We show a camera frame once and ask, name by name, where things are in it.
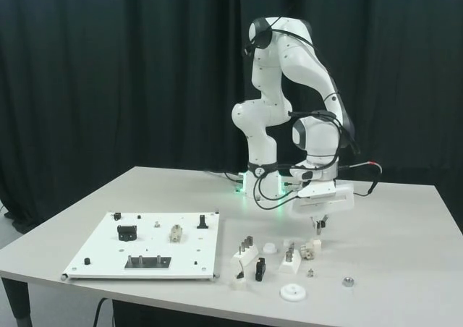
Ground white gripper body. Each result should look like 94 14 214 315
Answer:
290 183 354 220

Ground white flat mounting plate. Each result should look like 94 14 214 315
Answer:
297 179 340 200

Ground beige plug holder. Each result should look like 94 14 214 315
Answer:
301 237 323 262

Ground white square peg holder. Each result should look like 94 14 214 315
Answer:
279 245 302 274

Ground black D-SUB plug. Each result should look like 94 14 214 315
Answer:
254 257 268 282

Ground white large gear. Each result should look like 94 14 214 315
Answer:
279 284 305 302

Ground white round peg holder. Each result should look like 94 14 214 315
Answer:
231 234 259 267

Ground white small plug holder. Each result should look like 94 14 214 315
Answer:
232 265 250 291

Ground white task board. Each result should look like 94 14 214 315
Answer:
60 210 221 281

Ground black box under table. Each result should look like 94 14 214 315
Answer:
111 300 205 327

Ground black curtain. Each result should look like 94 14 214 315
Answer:
0 0 463 230

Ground black table leg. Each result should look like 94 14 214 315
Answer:
0 276 30 327

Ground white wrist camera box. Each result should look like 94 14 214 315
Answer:
290 166 314 182

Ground black looping camera cable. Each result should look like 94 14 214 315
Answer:
252 164 302 212

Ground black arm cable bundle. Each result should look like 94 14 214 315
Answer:
244 15 361 158

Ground black base cables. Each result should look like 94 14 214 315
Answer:
204 168 244 185

